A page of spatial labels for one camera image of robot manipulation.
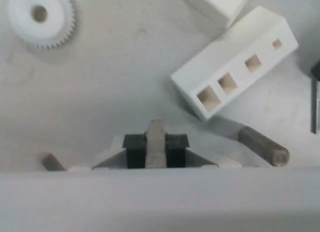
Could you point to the white square-hole peg holder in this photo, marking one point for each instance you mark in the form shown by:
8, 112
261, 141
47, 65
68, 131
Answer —
240, 67

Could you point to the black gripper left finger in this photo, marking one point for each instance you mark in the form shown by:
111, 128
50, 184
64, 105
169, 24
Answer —
133, 152

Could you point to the grey metal peg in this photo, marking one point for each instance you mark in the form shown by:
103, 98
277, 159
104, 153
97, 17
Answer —
313, 104

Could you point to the white medium gear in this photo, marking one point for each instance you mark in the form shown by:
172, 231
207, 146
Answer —
50, 22

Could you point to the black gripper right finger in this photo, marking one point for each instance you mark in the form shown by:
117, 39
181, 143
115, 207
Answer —
177, 152

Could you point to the metal round peg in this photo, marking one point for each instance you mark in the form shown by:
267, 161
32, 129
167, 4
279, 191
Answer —
265, 147

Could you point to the black plug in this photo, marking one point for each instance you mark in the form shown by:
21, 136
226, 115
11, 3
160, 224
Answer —
315, 72

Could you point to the grey Ethernet plug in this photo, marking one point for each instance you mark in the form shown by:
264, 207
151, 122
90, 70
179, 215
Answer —
155, 144

